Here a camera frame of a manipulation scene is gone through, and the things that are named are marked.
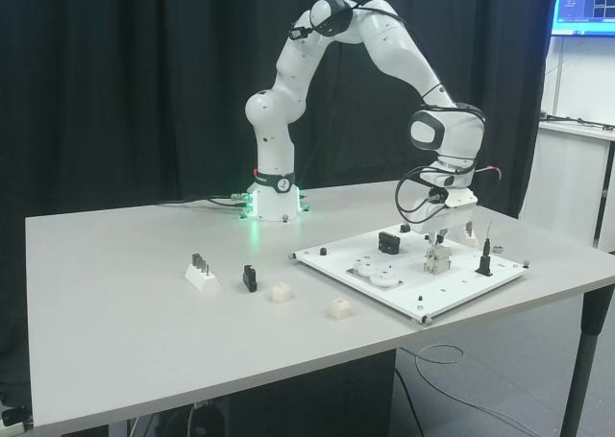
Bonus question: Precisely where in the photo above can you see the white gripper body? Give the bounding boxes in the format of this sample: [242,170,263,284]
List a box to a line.
[407,199,478,237]

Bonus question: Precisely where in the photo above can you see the flat white mounting plate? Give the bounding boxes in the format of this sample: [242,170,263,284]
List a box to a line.
[444,189,478,208]

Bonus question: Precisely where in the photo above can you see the white task board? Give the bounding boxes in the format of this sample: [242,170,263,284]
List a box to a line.
[289,221,531,324]

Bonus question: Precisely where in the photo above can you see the white large gear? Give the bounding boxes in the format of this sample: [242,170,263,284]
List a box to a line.
[368,270,401,290]

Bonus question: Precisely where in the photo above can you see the white medium gear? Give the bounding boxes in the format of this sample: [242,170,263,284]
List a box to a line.
[353,258,380,278]

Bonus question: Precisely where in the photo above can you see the black table leg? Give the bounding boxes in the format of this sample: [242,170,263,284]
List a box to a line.
[559,282,610,437]

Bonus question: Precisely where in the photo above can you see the white square peg holder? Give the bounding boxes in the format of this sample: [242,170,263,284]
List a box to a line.
[184,263,222,293]

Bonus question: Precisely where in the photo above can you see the blue screen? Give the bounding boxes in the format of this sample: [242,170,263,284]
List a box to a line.
[550,0,615,38]

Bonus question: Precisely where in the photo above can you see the black curtain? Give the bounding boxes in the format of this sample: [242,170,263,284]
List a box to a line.
[0,0,563,412]

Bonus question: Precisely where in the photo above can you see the black looping wrist cable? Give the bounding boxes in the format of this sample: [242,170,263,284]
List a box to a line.
[394,165,436,225]

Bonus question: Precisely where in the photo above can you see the grey floor cable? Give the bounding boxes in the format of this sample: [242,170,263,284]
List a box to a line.
[412,343,578,431]

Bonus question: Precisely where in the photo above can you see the black floor cable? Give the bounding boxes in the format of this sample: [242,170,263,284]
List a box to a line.
[394,367,433,437]

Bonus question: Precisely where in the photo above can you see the black base cable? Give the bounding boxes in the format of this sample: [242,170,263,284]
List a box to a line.
[160,194,251,210]

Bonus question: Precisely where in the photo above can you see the white cable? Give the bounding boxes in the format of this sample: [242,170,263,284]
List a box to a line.
[189,401,206,437]

